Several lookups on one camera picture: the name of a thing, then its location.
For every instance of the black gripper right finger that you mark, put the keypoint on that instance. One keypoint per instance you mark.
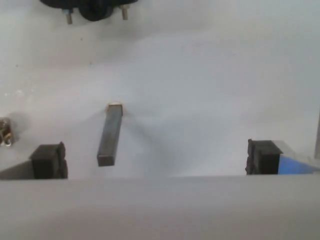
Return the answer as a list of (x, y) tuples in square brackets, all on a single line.
[(262, 157)]

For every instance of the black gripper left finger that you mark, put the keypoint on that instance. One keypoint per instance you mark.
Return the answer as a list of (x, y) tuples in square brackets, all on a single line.
[(47, 162)]

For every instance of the metal square peg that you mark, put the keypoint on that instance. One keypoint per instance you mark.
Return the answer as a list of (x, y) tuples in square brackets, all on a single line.
[(110, 140)]

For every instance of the white task board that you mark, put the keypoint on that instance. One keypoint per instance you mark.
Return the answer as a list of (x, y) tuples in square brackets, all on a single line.
[(180, 75)]

